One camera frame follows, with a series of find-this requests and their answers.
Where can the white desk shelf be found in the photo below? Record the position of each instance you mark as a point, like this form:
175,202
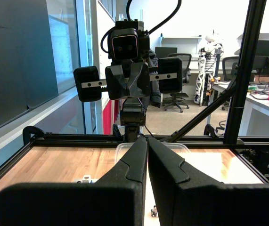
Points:
183,43

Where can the white task board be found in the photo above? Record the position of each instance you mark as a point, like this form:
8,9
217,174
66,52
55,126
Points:
207,164

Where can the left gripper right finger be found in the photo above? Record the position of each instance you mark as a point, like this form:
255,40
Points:
219,204

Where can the black control box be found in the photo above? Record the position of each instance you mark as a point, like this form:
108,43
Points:
254,160

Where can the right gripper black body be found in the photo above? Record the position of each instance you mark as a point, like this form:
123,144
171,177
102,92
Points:
87,93

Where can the black aluminium frame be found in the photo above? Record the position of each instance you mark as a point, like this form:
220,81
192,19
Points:
77,141

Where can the clear plastic tub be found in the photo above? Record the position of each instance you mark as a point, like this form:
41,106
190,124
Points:
122,150

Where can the white lattice robot stand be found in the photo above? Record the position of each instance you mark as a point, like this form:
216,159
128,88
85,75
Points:
201,77

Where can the black computer monitor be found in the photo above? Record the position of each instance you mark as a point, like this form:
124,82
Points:
166,51

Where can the white office desk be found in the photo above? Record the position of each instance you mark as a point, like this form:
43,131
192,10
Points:
261,103

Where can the silver window sill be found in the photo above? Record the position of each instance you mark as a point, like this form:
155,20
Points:
30,117

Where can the small blue white connector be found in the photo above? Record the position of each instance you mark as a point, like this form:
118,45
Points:
85,180

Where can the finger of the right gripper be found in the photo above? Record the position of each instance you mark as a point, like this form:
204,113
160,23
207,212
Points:
115,82
140,80

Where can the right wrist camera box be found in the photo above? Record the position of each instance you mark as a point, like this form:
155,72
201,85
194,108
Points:
124,44

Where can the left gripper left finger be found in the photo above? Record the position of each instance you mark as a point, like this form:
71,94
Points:
77,204

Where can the black office chair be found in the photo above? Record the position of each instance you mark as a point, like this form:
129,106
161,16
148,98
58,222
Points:
227,68
179,95

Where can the small metal board screw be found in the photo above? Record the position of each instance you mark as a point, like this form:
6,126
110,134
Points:
154,211

